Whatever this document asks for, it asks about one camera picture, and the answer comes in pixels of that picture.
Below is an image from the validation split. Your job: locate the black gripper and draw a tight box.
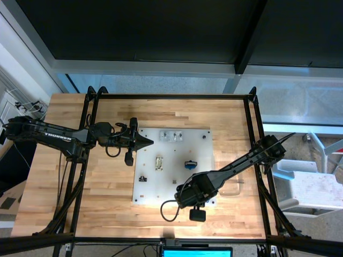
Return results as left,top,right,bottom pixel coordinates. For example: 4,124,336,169
175,185,215,223
112,117,154,167

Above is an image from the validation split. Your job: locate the aluminium bar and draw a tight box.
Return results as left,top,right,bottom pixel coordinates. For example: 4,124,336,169
160,130,185,142

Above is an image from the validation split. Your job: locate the white board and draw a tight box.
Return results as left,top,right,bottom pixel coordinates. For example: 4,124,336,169
132,127,215,206

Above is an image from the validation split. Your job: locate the clear plastic tub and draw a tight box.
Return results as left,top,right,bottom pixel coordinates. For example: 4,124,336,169
217,156,242,198

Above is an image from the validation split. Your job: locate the blue lit screen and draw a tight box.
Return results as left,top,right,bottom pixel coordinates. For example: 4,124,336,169
160,246,233,257

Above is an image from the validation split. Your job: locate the white step stool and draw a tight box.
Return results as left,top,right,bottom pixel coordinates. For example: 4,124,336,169
273,157,343,218

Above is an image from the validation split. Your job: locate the cardboard box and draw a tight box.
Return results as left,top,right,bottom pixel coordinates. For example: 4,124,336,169
0,179,27,216

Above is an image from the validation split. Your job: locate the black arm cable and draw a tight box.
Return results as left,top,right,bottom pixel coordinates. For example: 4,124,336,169
105,122,127,158
160,199,186,223

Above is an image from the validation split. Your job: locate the black table-level camera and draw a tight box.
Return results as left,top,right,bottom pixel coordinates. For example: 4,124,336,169
160,232,180,247

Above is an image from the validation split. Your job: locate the black metal frame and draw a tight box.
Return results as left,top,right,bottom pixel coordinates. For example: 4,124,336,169
0,85,343,257

